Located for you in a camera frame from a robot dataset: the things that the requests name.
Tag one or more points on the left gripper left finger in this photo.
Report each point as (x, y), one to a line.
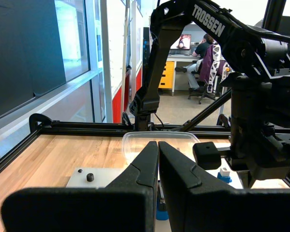
(87, 210)

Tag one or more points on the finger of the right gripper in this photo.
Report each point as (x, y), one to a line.
(249, 180)

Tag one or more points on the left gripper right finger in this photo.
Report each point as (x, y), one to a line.
(220, 210)

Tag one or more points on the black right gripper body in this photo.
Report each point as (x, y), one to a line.
(268, 133)

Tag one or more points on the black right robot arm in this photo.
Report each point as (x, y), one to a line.
(207, 24)

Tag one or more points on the small blue and white connector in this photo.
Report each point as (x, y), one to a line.
(224, 175)

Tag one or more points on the black threaded stud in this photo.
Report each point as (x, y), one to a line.
(90, 177)

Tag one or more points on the white board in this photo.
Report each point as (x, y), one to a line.
(104, 176)

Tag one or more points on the blue and black D-sub connector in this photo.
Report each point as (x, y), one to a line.
(162, 213)

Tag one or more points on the clear plastic tub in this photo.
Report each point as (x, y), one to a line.
(133, 145)

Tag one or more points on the purple jacket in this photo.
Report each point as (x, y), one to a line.
(205, 68)

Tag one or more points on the white mesh office chair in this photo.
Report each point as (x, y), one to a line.
(217, 54)

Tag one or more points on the person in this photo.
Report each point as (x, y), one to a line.
(203, 49)

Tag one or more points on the white desk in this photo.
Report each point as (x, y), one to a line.
(183, 57)

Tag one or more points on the yellow drawer cabinet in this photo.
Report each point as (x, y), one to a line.
(168, 75)

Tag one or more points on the monitor with bright picture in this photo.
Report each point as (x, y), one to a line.
(183, 42)

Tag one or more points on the black metal frame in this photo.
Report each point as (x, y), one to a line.
(87, 125)

